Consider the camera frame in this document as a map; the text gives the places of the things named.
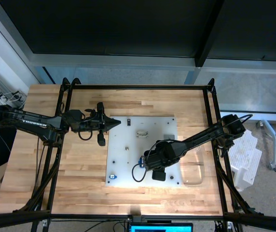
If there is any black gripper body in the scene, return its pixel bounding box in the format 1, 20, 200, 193
80, 102, 108, 147
142, 142, 178, 181

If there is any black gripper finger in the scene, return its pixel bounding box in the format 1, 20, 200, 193
106, 115, 122, 124
106, 122, 122, 133

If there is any white connector housing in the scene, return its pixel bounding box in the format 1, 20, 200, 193
136, 130, 149, 140

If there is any white plastic board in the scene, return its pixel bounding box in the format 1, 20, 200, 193
105, 116, 183, 188

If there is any clear plastic tub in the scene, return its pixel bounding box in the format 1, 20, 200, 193
180, 145, 205, 187

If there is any blue laptop screen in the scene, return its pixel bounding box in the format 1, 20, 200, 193
128, 222, 193, 232

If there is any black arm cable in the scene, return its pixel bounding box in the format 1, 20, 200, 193
132, 163, 147, 183
77, 124, 93, 142

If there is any black metal frame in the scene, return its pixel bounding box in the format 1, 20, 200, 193
0, 77, 276, 232

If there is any black table-level camera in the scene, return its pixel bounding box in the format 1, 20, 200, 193
131, 212, 144, 223

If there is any black and white cable bundle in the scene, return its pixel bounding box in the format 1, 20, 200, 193
0, 90, 27, 104

